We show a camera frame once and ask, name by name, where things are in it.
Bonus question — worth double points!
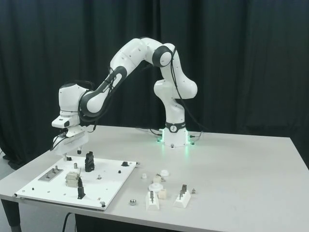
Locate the grey base cable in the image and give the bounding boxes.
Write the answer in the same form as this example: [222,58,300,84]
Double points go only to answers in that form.
[189,131,204,141]

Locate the white square peg holder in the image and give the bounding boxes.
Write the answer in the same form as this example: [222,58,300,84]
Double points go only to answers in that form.
[172,190,193,209]

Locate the black base cable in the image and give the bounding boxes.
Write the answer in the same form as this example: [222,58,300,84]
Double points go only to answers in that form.
[136,127,164,136]

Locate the black Ethernet plug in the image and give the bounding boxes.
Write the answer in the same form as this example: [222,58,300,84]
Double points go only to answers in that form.
[77,169,86,200]

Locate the white round peg holder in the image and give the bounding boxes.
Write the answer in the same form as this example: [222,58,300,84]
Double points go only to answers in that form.
[145,190,160,211]

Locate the black curtains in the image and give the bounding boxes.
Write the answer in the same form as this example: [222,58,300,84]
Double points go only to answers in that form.
[0,0,309,167]

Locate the black hanging cable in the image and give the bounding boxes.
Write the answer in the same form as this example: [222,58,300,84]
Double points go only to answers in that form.
[63,212,75,232]

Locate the white task board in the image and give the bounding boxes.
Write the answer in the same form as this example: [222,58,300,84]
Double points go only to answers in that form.
[14,154,140,212]

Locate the black table leg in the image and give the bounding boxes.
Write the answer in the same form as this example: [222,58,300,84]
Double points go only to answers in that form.
[0,198,22,232]

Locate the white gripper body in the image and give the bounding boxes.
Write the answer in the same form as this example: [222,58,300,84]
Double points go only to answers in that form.
[52,131,87,156]

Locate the beige waterproof plug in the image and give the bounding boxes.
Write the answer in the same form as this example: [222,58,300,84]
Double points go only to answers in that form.
[64,171,81,188]

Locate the black D-SUB plug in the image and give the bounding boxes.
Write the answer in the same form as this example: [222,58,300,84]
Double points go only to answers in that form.
[84,151,95,173]

